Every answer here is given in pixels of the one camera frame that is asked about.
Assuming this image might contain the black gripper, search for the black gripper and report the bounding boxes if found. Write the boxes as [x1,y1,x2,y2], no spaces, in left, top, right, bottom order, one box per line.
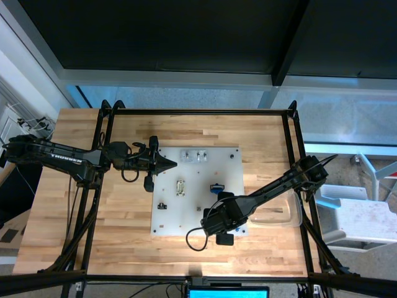
[129,135,178,193]
[200,191,235,246]

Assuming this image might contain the silver block with three screws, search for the silver block with three screws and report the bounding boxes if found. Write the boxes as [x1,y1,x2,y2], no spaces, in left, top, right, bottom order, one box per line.
[181,150,208,165]

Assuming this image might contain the white plastic board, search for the white plastic board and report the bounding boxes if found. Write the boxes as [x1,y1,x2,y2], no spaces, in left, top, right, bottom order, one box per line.
[150,146,249,237]

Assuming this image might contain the blue laptop screen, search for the blue laptop screen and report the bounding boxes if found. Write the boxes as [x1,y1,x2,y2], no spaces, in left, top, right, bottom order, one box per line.
[185,285,270,298]

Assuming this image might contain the clear plastic tub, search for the clear plastic tub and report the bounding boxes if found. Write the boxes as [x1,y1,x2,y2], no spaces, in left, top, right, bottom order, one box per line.
[249,189,303,229]

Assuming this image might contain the white plastic step stool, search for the white plastic step stool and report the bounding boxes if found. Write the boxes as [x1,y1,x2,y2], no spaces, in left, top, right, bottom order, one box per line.
[314,183,397,253]

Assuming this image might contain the brown cardboard box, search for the brown cardboard box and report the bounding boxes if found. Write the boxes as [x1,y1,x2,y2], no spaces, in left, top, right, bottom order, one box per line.
[0,208,32,249]

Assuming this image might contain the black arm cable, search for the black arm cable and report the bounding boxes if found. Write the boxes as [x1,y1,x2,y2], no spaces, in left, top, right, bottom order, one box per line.
[185,226,209,253]
[120,155,140,183]

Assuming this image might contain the black table-level camera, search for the black table-level camera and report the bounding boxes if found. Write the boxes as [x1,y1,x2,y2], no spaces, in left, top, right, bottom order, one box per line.
[189,269,208,286]

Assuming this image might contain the black metal frame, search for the black metal frame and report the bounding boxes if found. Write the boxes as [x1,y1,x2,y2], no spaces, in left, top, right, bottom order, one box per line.
[0,99,397,298]

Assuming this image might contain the grey metal chair frame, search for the grey metal chair frame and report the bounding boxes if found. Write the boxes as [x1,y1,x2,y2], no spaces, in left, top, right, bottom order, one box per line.
[350,151,397,202]

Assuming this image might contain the black backdrop post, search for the black backdrop post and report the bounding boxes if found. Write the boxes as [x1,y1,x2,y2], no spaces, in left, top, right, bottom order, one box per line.
[271,0,311,87]

